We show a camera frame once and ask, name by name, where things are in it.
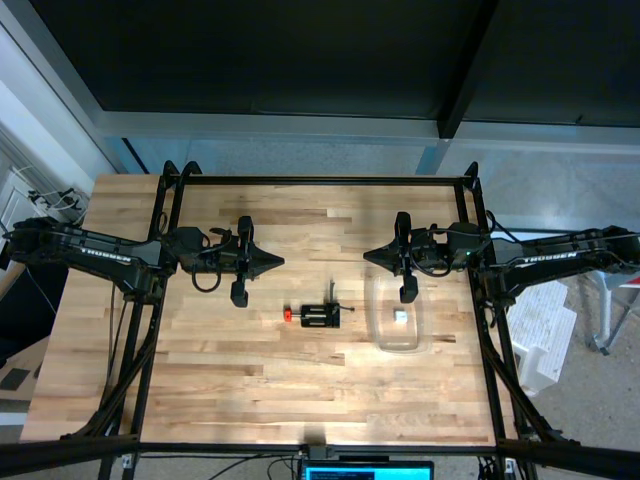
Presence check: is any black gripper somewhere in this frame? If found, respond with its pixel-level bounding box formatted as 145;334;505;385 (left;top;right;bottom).
192;215;286;307
363;211;449;304

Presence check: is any clear plastic tub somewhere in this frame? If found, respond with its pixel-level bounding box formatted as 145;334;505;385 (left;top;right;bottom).
367;272;435;356

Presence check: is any black vise with red knob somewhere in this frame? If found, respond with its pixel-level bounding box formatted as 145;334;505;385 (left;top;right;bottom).
283;302;345;331

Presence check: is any white foam block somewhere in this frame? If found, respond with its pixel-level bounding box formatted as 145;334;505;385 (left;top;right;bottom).
504;279;581;399

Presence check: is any power strip with plugs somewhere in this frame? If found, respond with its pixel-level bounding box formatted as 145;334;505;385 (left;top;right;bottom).
19;167;89;221

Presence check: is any laptop screen with blue edge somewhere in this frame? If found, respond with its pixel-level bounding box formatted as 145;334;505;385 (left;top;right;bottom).
298;459;436;480

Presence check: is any grey metal stand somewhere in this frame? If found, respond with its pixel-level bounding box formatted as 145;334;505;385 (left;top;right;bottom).
579;272;640;357

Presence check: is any large black case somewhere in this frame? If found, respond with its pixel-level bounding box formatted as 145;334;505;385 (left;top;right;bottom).
0;259;69;361

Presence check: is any cardboard box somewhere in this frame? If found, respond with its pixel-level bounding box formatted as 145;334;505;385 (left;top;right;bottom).
0;335;51;401

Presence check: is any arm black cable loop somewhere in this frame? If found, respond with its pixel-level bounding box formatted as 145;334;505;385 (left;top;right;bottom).
410;252;454;278
191;267;223;294

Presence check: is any small black table camera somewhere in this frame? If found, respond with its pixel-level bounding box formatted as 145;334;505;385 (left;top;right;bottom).
298;433;335;459

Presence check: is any black partition post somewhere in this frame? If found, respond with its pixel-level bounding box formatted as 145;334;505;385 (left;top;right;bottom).
437;0;501;140

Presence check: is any black aluminium table frame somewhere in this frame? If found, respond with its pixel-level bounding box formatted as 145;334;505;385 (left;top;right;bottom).
0;159;640;480

